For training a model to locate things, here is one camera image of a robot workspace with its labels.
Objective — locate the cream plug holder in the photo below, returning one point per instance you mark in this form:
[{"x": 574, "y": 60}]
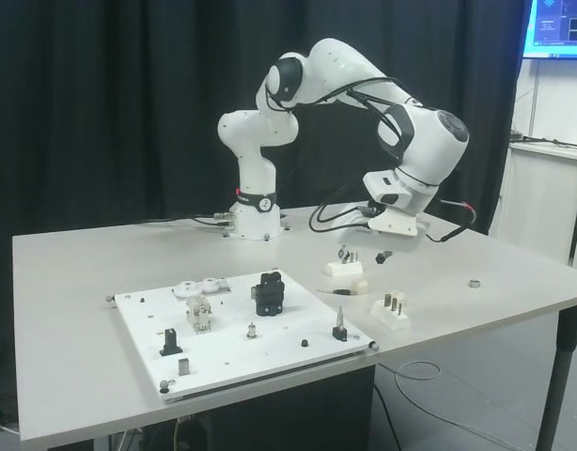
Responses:
[{"x": 360, "y": 287}]

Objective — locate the white large gear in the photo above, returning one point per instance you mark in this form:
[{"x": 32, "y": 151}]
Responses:
[{"x": 185, "y": 290}]

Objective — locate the medium metal square peg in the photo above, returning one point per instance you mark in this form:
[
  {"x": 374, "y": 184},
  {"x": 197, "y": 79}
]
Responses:
[{"x": 396, "y": 298}]

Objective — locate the metal BNC plug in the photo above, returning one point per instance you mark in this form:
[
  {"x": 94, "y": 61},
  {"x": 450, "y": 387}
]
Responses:
[{"x": 251, "y": 331}]

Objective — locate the black curtain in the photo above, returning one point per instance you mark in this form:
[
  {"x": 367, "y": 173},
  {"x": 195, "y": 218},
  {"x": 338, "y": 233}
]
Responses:
[{"x": 105, "y": 117}]

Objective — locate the black table leg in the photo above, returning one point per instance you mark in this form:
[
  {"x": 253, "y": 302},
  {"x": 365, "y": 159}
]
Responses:
[{"x": 558, "y": 376}]

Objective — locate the black D-SUB plug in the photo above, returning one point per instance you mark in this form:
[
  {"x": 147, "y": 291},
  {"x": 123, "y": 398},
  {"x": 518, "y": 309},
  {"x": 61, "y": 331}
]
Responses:
[{"x": 269, "y": 296}]

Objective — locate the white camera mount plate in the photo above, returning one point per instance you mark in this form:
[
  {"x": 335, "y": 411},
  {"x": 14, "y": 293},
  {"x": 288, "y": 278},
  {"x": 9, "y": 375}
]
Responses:
[{"x": 394, "y": 224}]

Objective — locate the white cabinet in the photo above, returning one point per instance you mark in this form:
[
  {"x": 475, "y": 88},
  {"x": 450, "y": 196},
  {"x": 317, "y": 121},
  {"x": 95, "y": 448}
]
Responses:
[{"x": 542, "y": 206}]

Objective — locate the white medium gear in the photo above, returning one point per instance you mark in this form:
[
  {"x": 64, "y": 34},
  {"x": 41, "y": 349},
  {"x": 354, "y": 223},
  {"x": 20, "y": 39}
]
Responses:
[{"x": 211, "y": 285}]

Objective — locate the thick metal square peg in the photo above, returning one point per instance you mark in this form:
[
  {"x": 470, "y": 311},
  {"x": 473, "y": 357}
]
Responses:
[{"x": 183, "y": 367}]

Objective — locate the blue screen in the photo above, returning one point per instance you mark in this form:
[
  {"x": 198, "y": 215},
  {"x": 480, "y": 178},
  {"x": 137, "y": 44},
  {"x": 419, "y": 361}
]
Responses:
[{"x": 558, "y": 26}]

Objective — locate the white peg holder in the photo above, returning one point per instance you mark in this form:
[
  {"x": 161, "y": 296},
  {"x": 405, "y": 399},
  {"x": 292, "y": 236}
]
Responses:
[
  {"x": 387, "y": 321},
  {"x": 340, "y": 272}
]

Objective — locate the white task board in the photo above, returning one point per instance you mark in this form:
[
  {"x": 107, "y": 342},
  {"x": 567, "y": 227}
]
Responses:
[{"x": 223, "y": 357}]

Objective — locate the large metal square peg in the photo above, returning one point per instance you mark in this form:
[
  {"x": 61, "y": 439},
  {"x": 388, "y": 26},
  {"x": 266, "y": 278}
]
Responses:
[{"x": 388, "y": 301}]

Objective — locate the small grey plug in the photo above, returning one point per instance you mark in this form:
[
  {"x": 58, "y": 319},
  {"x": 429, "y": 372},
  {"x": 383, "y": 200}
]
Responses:
[{"x": 344, "y": 291}]

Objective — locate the metal nut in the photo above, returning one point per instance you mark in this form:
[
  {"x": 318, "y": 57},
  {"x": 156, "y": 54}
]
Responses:
[{"x": 469, "y": 284}]

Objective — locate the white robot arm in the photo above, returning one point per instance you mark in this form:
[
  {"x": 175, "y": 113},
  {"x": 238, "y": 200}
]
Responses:
[{"x": 255, "y": 160}]

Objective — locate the beige multi-pin connector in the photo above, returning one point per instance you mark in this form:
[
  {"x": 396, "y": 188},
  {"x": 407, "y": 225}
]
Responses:
[{"x": 198, "y": 315}]

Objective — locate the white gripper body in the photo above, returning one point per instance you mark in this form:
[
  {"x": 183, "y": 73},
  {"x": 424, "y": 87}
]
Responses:
[{"x": 349, "y": 217}]

